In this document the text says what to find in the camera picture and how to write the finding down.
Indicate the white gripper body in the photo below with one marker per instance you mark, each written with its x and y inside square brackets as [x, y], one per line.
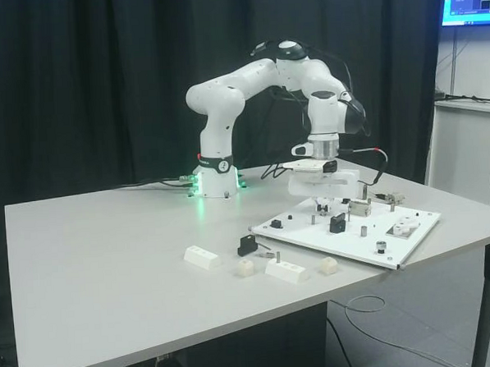
[323, 183]

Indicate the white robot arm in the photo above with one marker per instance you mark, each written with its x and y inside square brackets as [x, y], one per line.
[216, 98]

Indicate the flat white wrist plate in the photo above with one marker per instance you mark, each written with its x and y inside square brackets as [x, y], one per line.
[305, 166]

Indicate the tall metal square peg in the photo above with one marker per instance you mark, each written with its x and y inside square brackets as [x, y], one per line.
[363, 190]

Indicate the black stepped plug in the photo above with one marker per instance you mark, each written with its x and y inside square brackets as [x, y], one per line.
[337, 224]

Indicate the white task board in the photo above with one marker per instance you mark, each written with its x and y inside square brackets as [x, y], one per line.
[297, 232]

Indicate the short metal round peg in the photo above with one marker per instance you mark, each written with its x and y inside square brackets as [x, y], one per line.
[363, 230]

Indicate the small cream cube holder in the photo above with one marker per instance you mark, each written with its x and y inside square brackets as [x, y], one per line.
[330, 265]
[245, 269]

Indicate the round waterproof plug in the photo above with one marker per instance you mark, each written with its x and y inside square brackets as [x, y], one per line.
[381, 247]

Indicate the white medium gear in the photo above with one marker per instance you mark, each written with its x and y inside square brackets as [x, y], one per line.
[400, 229]

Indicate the white holder with holes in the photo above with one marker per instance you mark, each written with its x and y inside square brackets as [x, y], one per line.
[201, 257]
[286, 272]

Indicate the white large gear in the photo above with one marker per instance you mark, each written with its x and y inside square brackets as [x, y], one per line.
[411, 222]

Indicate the black D-SUB plug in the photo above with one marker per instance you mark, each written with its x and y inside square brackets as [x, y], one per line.
[246, 245]

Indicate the white cabinet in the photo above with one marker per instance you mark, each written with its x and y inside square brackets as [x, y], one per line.
[465, 147]

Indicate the black table leg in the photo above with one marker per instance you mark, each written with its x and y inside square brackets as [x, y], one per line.
[487, 302]

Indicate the black curtain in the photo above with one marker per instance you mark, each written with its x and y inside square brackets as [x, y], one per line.
[99, 76]

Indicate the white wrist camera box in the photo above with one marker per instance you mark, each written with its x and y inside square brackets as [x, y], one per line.
[302, 149]

